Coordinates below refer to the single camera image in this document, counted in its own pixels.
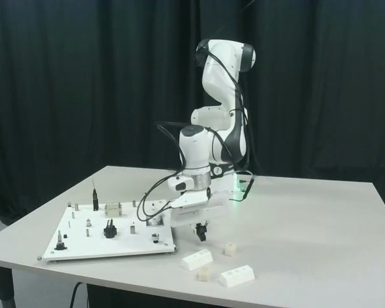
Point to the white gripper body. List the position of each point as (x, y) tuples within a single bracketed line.
[(199, 215)]

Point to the black D-SUB plug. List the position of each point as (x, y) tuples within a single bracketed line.
[(201, 234)]

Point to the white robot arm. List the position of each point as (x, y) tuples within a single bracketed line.
[(218, 96)]

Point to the long white peg holder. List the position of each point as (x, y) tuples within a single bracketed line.
[(237, 276), (197, 259)]

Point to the small white cube holder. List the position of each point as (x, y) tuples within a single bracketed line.
[(230, 249), (203, 275)]

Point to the metal bolt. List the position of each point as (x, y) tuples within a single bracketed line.
[(155, 238)]

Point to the white task board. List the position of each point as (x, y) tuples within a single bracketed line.
[(115, 247)]

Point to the beige connector block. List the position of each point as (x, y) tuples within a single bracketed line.
[(113, 210)]

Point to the black control cabinet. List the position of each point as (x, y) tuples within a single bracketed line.
[(147, 296)]

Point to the black connector socket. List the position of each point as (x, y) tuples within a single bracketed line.
[(109, 231)]

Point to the metal BNC plug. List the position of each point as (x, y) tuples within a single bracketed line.
[(88, 222)]

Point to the metal square peg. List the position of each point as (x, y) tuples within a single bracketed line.
[(76, 206), (87, 233)]

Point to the metal USB plug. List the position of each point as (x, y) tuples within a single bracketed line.
[(60, 243)]

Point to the black curtain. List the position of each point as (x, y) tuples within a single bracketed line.
[(83, 80)]

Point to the dark grey table leg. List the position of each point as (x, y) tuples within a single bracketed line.
[(1, 285)]

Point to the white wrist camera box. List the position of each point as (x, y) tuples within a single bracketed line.
[(179, 183)]

